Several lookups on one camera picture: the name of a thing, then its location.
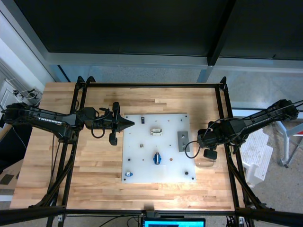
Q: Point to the black aluminium frame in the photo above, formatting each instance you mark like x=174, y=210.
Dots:
x=151, y=84

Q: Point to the black table-level camera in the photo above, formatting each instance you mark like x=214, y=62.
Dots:
x=150, y=213

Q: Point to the screen with blue edge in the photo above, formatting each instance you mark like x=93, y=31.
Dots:
x=172, y=223

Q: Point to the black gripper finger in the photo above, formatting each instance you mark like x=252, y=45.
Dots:
x=124, y=125
x=124, y=120

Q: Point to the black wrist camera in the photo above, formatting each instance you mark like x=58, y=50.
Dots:
x=88, y=111

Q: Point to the clear plastic tub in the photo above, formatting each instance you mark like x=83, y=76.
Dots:
x=206, y=164

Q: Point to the brown cardboard box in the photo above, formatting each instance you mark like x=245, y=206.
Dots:
x=9, y=175

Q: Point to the white stepped foam block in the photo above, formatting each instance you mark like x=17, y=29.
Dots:
x=258, y=151

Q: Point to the grey plate with pegs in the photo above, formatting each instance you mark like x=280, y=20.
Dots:
x=181, y=142

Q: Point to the black Trossen arm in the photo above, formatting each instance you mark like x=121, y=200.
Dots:
x=47, y=118
x=260, y=123

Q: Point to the grey metal stand leg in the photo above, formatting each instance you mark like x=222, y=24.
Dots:
x=286, y=146

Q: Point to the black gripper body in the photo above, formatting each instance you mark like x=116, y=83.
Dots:
x=106, y=121
x=209, y=137

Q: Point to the blue flanged base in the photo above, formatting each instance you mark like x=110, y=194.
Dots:
x=132, y=174

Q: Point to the blue round mount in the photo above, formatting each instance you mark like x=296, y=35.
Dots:
x=160, y=159

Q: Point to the white plastic board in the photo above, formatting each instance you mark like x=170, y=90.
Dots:
x=146, y=170

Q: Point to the white connector housing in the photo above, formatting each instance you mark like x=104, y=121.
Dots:
x=156, y=132

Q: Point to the small black socket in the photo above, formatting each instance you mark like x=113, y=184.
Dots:
x=143, y=120

